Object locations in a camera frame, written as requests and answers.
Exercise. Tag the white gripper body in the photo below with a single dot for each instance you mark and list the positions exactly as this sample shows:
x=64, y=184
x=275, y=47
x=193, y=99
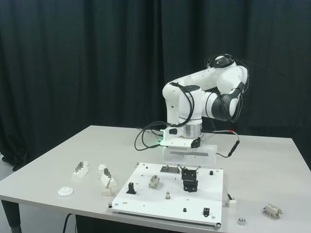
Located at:
x=207, y=160

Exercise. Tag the white medium gear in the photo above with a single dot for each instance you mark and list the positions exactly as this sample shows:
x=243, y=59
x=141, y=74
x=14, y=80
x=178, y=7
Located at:
x=102, y=168

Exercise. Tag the white large gear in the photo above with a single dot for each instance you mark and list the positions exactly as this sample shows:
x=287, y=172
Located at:
x=65, y=191

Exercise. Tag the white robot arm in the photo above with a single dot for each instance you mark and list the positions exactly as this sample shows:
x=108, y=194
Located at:
x=177, y=104

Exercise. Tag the white task board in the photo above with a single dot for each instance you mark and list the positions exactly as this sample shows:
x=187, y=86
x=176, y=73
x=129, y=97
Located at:
x=158, y=208

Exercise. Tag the black curtain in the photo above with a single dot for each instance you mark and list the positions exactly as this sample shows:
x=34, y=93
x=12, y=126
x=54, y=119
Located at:
x=73, y=60

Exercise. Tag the small white plug holder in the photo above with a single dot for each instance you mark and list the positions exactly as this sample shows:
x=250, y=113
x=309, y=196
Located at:
x=108, y=191
x=232, y=202

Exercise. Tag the metal hex nut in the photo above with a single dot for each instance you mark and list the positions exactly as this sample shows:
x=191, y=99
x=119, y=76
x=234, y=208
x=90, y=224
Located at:
x=241, y=221

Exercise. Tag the dark grey table leg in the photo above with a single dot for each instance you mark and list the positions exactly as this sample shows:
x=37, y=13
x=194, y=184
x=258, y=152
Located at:
x=11, y=216

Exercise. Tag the white small gear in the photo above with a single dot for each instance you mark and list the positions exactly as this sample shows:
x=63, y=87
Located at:
x=86, y=163

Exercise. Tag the small white sensor box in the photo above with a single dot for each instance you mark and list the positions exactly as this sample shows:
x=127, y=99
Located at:
x=181, y=133

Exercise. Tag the metal BNC plug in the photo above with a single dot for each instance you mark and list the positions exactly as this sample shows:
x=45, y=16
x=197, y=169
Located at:
x=167, y=195

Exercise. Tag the black D-SUB plug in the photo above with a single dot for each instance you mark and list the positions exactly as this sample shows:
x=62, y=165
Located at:
x=189, y=174

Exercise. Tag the beige waterproof plug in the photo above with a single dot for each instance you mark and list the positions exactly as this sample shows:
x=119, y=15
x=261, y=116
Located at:
x=273, y=210

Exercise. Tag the white peg holder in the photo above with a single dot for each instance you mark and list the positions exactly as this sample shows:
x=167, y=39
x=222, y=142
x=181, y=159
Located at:
x=79, y=175
x=105, y=180

